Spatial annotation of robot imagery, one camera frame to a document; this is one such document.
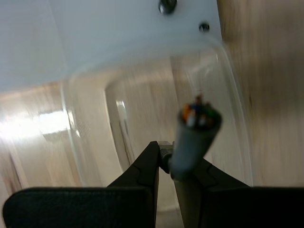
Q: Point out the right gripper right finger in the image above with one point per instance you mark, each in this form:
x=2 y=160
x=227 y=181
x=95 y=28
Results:
x=249 y=206

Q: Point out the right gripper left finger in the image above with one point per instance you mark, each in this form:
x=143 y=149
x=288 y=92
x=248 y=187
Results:
x=83 y=206

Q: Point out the clear plastic tub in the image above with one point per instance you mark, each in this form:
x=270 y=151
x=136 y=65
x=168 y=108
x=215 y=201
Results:
x=142 y=107

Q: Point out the white plastic board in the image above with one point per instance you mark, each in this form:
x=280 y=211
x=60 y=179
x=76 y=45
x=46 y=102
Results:
x=71 y=35

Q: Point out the small black board screw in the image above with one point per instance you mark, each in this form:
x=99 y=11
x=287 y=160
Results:
x=203 y=26

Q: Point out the round threaded insert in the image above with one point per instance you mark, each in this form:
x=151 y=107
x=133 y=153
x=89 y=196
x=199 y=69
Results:
x=167 y=6

